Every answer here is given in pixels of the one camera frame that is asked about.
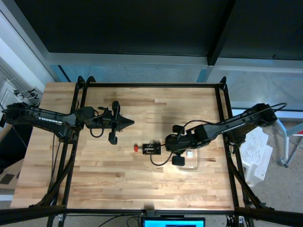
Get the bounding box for black vise with red knob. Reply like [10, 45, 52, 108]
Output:
[134, 140, 162, 156]

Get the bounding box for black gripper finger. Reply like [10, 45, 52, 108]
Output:
[117, 122, 135, 132]
[117, 113, 135, 123]

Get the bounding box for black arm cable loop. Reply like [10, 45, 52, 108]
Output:
[89, 126, 105, 139]
[151, 141, 177, 166]

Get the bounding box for grey metal chair legs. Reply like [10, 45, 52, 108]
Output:
[274, 118, 303, 169]

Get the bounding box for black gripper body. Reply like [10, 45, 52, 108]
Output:
[100, 101, 121, 145]
[165, 124, 197, 167]

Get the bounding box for brown cardboard box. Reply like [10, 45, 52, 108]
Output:
[0, 158, 24, 201]

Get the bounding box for blue laptop screen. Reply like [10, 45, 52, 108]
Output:
[141, 217, 206, 227]

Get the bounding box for black metal frame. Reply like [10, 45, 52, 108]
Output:
[0, 75, 303, 227]

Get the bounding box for small black fixed camera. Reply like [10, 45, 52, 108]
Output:
[141, 207, 157, 217]

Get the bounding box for tangled black white cables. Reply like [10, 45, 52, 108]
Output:
[13, 87, 43, 100]

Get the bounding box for clear plastic tub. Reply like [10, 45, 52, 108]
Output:
[174, 148, 205, 173]

